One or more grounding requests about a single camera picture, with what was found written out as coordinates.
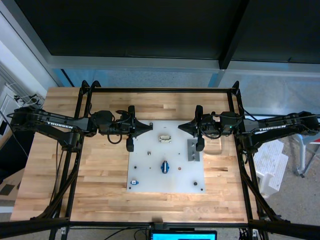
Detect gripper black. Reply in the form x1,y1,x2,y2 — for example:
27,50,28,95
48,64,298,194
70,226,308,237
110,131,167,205
177,104,221,153
115,105,154,153

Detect clear plastic tub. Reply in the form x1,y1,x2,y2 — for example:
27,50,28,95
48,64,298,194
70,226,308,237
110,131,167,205
203,136,225,158

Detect white taskboard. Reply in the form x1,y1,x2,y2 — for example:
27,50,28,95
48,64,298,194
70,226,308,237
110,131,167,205
126,120,207,194

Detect beige connector housing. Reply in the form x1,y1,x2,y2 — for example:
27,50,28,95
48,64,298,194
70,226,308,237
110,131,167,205
158,134,174,145

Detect grey metal block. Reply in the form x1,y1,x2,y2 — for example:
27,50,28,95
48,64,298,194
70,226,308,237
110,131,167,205
187,139,200,162

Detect blue round holder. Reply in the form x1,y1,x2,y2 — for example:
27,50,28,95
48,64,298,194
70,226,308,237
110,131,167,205
159,161,172,175

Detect laptop screen with blue edge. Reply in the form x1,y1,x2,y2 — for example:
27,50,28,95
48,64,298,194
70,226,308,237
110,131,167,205
149,230,218,240

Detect grey metal stand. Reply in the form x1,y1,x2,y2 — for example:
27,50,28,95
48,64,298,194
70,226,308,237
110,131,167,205
282,123,320,179

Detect white cabinet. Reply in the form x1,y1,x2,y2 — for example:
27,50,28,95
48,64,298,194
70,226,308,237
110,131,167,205
0,82,18,141

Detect cardboard box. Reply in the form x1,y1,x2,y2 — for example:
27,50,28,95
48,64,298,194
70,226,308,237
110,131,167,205
0,167,26,214

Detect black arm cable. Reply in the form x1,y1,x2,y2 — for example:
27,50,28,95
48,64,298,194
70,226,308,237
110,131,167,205
202,128,221,139
107,131,124,145

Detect black aluminium frame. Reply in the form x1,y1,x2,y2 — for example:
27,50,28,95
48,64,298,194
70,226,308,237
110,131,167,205
0,79,320,240

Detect thick black looped cable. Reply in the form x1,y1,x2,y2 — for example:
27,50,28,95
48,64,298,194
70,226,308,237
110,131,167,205
88,80,102,118
79,79,90,101
231,80,241,96

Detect small black camera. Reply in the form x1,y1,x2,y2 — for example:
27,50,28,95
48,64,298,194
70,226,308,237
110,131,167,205
152,219,167,230

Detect tangled cable bundle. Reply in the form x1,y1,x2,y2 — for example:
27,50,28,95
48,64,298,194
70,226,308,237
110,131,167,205
12,92,43,107

